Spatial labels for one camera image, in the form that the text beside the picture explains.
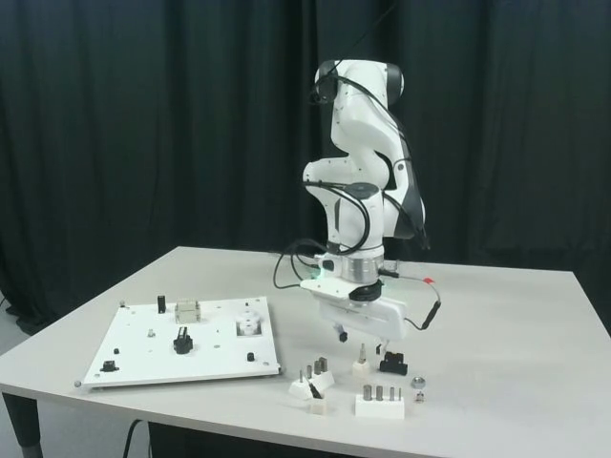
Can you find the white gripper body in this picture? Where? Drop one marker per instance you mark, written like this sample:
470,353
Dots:
372,317

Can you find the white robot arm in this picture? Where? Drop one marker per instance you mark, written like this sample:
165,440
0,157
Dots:
358,143

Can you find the grey Ethernet plug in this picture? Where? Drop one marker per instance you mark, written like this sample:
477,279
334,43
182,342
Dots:
362,353

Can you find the small white Ethernet holder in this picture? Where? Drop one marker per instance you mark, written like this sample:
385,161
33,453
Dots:
361,372

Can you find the large metal square peg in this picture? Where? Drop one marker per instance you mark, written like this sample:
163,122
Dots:
322,367

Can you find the medium metal round peg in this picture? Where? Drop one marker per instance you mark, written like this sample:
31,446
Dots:
380,393

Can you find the large metal round peg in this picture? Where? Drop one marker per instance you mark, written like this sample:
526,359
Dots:
369,392

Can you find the medium metal square peg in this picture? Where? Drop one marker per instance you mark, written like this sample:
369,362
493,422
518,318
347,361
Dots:
310,372

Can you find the metal bolt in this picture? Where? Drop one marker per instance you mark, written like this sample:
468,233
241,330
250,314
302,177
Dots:
419,381

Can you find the black USB plug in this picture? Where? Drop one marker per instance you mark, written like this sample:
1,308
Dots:
316,389

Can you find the white round peg holder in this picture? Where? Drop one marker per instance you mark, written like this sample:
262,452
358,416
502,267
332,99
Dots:
380,409

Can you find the metal BNC plug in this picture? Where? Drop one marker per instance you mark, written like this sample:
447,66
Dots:
420,397

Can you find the white square peg holder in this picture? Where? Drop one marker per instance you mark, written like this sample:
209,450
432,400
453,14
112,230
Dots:
305,389

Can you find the small white USB holder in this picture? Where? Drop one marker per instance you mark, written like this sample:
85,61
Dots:
320,408

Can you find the white large gear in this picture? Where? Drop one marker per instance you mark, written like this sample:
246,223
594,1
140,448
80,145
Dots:
251,316

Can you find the white task board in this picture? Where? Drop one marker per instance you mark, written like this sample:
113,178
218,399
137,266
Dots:
191,353

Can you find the black curtain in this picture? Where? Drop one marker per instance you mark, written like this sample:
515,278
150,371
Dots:
143,119

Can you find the dark grey table leg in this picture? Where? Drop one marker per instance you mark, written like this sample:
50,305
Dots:
21,424

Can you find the flat white mount plate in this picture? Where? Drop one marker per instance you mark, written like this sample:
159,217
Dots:
327,287

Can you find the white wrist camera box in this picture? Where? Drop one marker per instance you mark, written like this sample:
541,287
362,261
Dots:
328,266

